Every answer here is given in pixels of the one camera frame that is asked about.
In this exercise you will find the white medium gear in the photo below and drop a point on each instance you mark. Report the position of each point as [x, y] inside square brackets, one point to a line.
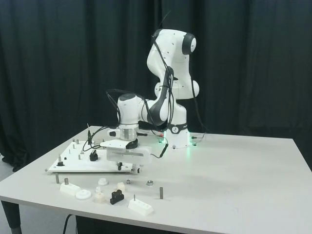
[102, 181]

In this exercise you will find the thick metal round peg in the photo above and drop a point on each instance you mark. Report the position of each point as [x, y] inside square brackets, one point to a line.
[65, 181]

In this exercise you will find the black plug block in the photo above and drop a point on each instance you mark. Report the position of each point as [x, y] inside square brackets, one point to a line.
[116, 197]

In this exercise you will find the black curtain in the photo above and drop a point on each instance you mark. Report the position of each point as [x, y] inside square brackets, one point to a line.
[48, 61]

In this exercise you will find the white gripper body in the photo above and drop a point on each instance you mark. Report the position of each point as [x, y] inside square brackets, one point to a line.
[129, 158]

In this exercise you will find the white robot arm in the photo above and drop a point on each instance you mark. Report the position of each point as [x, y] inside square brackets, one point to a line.
[175, 63]

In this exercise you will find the metal plug on black base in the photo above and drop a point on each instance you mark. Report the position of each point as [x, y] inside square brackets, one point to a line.
[59, 162]

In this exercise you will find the dark metal square peg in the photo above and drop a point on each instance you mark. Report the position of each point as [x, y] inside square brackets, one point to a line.
[161, 193]

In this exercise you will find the white large gear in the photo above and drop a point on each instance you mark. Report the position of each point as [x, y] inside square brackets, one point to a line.
[83, 194]

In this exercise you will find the flat white mounting plate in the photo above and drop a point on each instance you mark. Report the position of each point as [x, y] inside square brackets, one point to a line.
[112, 144]

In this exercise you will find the metal hex nut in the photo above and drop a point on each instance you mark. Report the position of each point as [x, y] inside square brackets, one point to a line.
[149, 182]

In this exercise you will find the white cube holder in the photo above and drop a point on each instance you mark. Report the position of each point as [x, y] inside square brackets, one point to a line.
[121, 187]
[99, 198]

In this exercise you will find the white long peg holder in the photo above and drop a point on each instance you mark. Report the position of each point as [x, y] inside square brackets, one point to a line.
[141, 207]
[70, 189]

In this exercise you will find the black D-SUB plug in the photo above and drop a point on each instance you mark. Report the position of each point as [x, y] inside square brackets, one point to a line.
[93, 156]

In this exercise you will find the white task board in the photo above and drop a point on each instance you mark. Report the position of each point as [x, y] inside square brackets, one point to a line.
[73, 162]

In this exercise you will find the dark grey table leg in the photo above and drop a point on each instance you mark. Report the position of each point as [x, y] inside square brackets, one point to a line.
[9, 217]

